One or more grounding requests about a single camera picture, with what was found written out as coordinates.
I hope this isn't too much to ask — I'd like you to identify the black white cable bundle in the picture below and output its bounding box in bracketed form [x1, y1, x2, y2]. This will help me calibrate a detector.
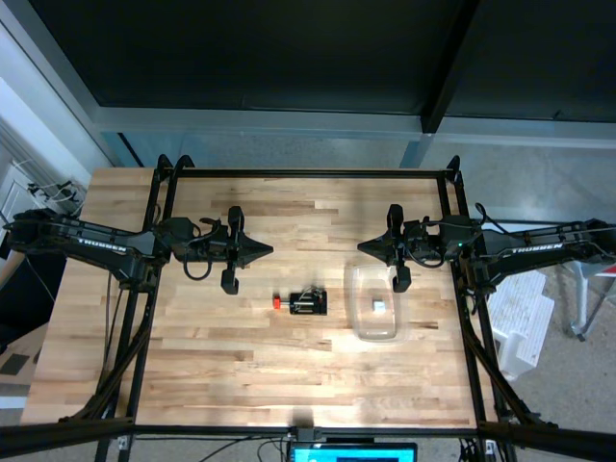
[26, 180, 86, 209]

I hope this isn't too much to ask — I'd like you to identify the grey metal stand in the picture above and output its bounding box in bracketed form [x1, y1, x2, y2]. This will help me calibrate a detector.
[560, 259, 616, 344]

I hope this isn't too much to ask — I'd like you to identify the black clamp with red knob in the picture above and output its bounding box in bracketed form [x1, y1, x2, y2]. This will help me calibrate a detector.
[272, 290, 330, 318]

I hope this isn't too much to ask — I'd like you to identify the blue laptop screen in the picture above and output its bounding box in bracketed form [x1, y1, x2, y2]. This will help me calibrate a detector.
[287, 441, 419, 462]

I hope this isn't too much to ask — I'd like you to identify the black aluminium frame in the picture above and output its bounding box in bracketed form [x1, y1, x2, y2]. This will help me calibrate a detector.
[0, 152, 616, 462]

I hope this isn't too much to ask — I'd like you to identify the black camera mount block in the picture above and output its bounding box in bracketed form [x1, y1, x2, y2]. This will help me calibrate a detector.
[291, 416, 319, 440]

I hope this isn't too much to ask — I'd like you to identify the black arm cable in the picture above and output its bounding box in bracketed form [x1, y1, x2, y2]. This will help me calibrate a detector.
[474, 201, 504, 237]
[181, 258, 214, 283]

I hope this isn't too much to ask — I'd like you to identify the clear plastic tub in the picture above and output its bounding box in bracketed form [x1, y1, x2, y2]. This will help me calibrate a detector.
[344, 262, 410, 344]

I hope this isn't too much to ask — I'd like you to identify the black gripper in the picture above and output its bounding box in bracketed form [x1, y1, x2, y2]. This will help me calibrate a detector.
[207, 205, 274, 295]
[357, 203, 428, 294]

